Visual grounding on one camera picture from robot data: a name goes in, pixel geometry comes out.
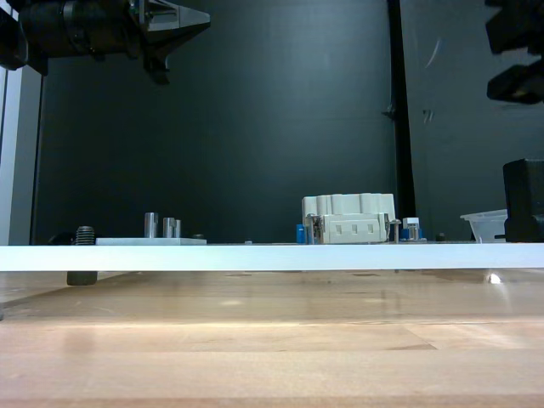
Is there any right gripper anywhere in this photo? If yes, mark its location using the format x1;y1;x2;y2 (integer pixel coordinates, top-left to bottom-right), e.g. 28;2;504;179
484;0;544;106

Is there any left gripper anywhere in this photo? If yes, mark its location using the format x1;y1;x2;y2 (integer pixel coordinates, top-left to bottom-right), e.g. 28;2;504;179
126;0;213;85

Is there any black block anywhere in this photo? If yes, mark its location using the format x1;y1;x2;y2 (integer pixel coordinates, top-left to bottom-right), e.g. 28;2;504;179
502;158;544;244

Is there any clear plastic container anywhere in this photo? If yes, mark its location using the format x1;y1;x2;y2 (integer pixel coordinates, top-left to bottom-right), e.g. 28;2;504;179
460;209;509;244

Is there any short steel peg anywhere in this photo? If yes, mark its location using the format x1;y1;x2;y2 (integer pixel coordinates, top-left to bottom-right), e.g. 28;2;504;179
144;212;160;240
162;217;183;240

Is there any grey steel plate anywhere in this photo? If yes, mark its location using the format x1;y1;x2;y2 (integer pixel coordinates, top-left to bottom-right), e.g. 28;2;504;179
95;237;208;247

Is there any white task board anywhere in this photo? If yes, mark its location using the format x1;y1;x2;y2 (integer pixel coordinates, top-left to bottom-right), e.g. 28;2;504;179
0;243;544;273

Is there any beige many-pin connector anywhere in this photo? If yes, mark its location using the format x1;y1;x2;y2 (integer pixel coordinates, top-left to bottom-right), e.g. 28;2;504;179
301;192;403;245

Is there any black frame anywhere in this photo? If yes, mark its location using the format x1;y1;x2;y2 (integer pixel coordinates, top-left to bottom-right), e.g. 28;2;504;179
385;0;418;244

